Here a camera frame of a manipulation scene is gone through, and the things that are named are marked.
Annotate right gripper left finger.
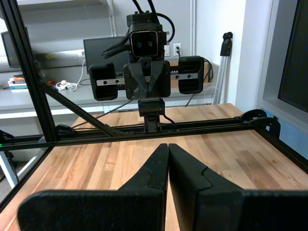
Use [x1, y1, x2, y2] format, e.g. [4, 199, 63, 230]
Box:
[18, 143, 168, 231]

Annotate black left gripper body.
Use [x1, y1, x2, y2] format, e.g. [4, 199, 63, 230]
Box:
[88, 55, 205, 101]

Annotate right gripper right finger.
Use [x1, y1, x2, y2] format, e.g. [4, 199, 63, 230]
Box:
[169, 143, 308, 231]

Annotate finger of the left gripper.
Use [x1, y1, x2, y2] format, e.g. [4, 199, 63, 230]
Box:
[149, 60, 171, 99]
[123, 61, 150, 101]

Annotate black computer monitor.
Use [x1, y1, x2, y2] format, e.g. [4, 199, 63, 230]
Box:
[0, 30, 29, 68]
[83, 36, 131, 67]

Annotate tripod stand with silver legs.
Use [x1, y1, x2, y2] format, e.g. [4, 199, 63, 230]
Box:
[213, 31, 234, 105]

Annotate stack of books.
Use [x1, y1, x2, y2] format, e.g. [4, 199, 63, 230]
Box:
[7, 77, 27, 90]

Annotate grey desk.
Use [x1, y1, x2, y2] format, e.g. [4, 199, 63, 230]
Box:
[0, 83, 217, 114]

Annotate left gripper black cable loop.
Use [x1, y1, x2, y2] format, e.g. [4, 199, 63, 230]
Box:
[102, 36, 132, 60]

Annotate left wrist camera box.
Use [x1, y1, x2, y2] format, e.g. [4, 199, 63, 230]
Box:
[129, 30, 159, 59]

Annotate white cable bundle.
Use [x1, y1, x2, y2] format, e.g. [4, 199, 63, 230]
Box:
[55, 80, 79, 92]

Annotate black metal table frame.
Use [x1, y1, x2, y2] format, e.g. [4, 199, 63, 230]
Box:
[0, 0, 308, 211]

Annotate white table leg frame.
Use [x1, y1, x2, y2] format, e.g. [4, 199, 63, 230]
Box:
[0, 151, 39, 190]

